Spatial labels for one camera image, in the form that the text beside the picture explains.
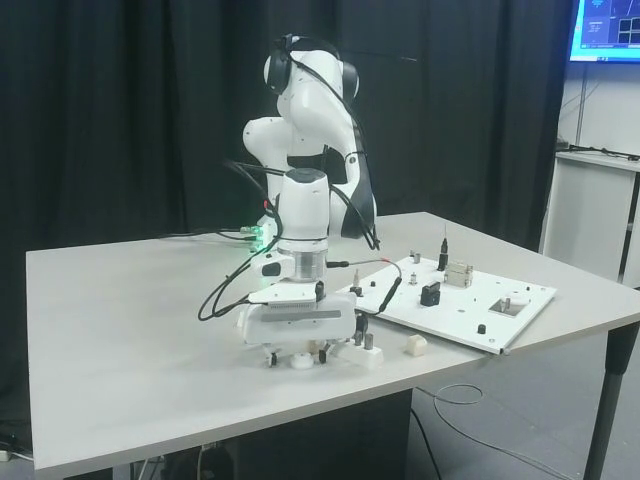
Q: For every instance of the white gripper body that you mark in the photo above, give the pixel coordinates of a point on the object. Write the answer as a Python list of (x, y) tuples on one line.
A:
[(300, 325)]

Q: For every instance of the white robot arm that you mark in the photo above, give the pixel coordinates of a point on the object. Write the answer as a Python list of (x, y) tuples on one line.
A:
[(305, 210)]

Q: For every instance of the white medium gear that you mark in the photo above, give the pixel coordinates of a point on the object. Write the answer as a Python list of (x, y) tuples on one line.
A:
[(301, 361)]

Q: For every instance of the white holder with plug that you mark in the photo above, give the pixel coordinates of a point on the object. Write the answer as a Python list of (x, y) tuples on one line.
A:
[(367, 356)]

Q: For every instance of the metal BNC plug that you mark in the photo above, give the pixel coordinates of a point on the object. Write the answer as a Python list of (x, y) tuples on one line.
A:
[(356, 281)]

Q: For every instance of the black D-SUB plug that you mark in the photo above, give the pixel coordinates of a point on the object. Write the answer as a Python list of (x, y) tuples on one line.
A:
[(430, 294)]

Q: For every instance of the white task board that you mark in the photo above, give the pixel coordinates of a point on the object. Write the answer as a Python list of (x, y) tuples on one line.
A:
[(450, 312)]

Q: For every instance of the black plug with thin pin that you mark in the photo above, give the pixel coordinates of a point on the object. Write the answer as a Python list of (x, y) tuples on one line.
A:
[(443, 255)]

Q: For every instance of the metal socket block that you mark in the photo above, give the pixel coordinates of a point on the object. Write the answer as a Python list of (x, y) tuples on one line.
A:
[(460, 275)]

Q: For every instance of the black curtain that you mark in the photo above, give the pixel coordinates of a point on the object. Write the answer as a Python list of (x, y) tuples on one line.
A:
[(150, 125)]

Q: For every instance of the white power strip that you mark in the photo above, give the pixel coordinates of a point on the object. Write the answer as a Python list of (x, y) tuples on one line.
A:
[(4, 455)]

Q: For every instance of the black table leg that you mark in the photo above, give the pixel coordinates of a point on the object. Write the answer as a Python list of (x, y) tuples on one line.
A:
[(607, 400)]

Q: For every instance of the white cabinet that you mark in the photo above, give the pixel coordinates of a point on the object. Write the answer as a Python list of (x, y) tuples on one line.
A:
[(595, 215)]

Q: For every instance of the blue screen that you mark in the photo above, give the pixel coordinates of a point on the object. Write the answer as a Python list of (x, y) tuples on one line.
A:
[(605, 30)]

